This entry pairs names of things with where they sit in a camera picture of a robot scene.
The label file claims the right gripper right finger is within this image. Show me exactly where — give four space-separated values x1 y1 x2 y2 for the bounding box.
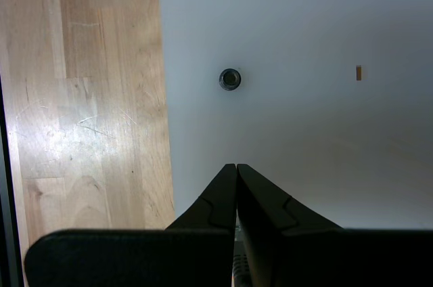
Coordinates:
236 163 433 287

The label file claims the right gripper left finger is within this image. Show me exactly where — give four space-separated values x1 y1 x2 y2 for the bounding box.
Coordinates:
23 163 237 287

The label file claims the black threaded stud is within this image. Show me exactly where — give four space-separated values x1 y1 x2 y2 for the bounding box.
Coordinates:
218 67 242 92

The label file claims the white task board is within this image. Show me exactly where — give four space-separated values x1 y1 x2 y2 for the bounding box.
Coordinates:
157 0 433 232

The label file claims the black frame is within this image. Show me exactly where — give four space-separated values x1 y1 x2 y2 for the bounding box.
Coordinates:
0 75 24 287

